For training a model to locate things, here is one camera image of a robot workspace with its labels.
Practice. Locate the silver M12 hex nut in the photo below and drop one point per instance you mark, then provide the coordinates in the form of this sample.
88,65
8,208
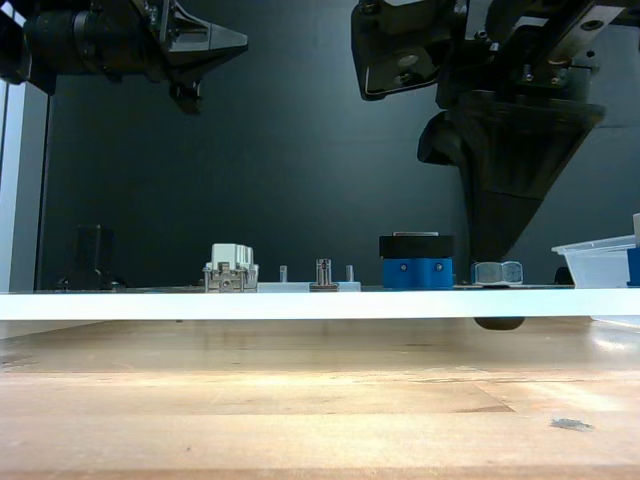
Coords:
497,273

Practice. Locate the beige multi-pin connector housing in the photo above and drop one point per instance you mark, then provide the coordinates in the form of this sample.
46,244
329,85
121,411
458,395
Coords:
229,260

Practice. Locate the small blue printed mount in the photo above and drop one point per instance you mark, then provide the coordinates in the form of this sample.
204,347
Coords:
634,270

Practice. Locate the small black socket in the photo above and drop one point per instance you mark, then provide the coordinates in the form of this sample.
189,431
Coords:
94,255

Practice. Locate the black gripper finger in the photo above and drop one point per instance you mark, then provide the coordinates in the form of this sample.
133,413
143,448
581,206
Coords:
520,160
440,140
200,60
220,40

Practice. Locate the large blue printed mount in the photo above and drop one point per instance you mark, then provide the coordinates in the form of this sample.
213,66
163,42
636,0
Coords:
417,275

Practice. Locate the clear plastic tub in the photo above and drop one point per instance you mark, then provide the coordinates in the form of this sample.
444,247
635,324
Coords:
595,270

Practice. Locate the black M12 threaded stud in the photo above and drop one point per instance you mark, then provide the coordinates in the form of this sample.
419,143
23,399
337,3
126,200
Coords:
500,325

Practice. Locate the silver BNC connector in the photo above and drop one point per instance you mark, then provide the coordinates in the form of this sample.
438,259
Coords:
324,272

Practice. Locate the black silver-topped connector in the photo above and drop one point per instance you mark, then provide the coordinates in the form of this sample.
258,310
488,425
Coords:
415,246

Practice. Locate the silver threaded post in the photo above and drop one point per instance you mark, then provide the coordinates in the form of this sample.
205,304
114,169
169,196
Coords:
350,273
283,274

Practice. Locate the white board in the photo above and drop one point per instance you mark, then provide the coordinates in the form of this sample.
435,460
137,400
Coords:
250,305

